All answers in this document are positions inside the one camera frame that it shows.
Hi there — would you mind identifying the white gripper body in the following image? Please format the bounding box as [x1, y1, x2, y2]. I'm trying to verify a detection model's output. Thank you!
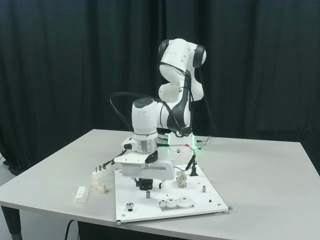
[120, 158, 175, 181]

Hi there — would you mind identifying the white peg holder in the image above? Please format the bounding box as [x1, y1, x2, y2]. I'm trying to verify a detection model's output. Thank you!
[90, 169, 106, 185]

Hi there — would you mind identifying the black D-SUB plug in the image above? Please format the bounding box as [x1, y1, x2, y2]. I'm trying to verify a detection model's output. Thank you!
[139, 177, 154, 192]

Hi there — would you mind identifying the beige rectangular connector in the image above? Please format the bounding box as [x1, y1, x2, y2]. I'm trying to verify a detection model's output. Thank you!
[175, 170, 188, 189]

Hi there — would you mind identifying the white large gear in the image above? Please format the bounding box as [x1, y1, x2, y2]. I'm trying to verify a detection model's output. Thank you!
[176, 196, 193, 209]

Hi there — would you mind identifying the white task board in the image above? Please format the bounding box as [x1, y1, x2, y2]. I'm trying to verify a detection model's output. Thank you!
[114, 163, 231, 218]

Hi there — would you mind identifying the long white holder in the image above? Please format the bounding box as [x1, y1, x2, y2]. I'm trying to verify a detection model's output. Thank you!
[73, 186, 90, 205]

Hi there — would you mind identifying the dark table leg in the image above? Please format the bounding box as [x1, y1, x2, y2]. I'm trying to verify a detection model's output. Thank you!
[0, 205, 21, 240]

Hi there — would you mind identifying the black curtain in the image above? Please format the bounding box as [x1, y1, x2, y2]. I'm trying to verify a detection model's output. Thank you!
[0, 0, 320, 175]

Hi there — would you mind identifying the black plug with cable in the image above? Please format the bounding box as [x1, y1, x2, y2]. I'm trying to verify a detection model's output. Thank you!
[188, 154, 199, 177]

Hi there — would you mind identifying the thin black rod on wire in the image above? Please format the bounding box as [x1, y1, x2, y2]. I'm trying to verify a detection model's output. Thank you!
[101, 158, 118, 170]

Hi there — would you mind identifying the thin grey cable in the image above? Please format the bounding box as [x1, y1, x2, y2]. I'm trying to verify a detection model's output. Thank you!
[196, 135, 213, 151]

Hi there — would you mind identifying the black floor cable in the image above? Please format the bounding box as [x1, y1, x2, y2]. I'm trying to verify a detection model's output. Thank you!
[64, 219, 76, 240]

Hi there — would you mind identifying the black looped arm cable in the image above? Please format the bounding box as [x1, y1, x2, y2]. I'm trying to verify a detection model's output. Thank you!
[108, 92, 163, 132]

